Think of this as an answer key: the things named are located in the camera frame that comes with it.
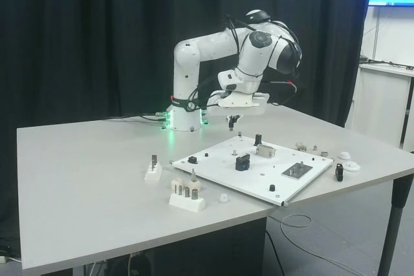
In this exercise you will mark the white cabinet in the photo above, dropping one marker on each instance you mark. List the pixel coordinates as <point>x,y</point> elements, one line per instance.
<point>378,104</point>

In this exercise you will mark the small white stepped holder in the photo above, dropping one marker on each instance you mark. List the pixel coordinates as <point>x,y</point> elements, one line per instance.
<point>152,173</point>

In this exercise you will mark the white large gear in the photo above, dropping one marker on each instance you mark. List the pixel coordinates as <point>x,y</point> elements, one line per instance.
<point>352,166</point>

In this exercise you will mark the black table leg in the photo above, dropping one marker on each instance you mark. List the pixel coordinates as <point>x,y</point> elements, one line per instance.
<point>393,230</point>

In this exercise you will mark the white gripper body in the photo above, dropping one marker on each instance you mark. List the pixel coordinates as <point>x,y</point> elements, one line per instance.
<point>260,108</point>

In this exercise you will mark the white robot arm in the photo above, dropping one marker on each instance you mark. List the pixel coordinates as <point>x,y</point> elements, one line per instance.
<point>187,62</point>

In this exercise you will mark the black D-SUB plug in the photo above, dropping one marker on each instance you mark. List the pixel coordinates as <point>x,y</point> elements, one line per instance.
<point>339,172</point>

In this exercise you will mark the wide white peg holder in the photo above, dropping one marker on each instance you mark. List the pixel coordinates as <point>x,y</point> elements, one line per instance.
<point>187,205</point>

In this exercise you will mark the medium metal round peg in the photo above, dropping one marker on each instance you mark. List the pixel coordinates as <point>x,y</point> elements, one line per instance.
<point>187,192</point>

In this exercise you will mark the white task board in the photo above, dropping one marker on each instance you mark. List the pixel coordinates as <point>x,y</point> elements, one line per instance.
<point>226,176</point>

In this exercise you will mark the large metal round peg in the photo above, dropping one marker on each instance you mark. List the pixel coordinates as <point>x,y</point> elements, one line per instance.
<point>194,196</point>

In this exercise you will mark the white medium gear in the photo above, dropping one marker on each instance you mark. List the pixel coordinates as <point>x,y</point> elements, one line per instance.
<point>344,155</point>

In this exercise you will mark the white small gear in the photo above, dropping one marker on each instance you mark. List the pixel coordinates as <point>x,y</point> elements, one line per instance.
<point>222,198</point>

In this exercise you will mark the thin metal square peg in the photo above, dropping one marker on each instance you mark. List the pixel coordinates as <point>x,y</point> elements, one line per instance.
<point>193,175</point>

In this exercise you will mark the black curtain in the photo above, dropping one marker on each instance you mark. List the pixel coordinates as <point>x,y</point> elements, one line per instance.
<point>81,46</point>

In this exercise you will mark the dark metal square peg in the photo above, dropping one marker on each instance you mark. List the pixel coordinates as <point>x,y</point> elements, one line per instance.
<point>154,160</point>

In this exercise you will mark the small metal round peg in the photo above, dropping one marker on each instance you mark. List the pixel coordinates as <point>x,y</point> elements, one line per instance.
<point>180,190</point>

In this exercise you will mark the pale Ethernet plug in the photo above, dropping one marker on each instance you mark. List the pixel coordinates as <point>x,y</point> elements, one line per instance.
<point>300,145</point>

